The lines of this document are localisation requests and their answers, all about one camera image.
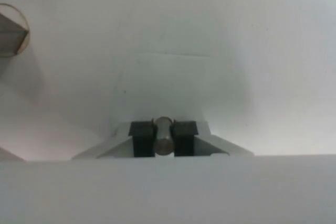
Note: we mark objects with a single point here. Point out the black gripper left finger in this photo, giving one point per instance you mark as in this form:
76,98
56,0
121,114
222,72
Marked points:
143,140

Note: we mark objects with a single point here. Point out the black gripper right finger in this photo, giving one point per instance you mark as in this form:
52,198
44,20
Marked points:
185,140

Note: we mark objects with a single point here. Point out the metal round peg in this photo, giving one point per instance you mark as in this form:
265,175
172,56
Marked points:
163,140

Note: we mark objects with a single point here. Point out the white task board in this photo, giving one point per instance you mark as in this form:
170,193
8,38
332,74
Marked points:
183,37

